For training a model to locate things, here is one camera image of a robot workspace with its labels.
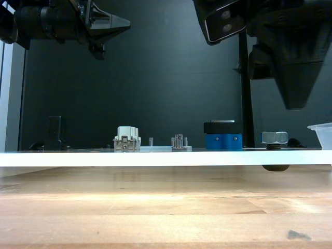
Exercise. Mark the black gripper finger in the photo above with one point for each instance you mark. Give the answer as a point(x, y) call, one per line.
point(111, 23)
point(298, 64)

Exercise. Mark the silver hex nut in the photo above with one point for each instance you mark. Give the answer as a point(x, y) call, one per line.
point(273, 138)

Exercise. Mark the clear plastic tub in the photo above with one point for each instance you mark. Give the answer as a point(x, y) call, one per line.
point(323, 135)

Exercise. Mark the blue holder with connector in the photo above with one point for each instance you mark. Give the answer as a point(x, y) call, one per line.
point(223, 141)

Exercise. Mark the black threaded bolt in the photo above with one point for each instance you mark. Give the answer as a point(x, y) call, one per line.
point(275, 168)

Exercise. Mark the small metal connector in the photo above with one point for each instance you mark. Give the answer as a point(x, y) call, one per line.
point(180, 142)

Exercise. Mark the grey connector housing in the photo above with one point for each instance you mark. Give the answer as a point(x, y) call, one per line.
point(126, 140)

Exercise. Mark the white board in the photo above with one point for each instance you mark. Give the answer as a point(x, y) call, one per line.
point(155, 158)

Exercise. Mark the black aluminium frame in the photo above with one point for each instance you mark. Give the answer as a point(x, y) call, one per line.
point(246, 103)

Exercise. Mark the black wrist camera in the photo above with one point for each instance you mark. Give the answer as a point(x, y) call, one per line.
point(220, 28)

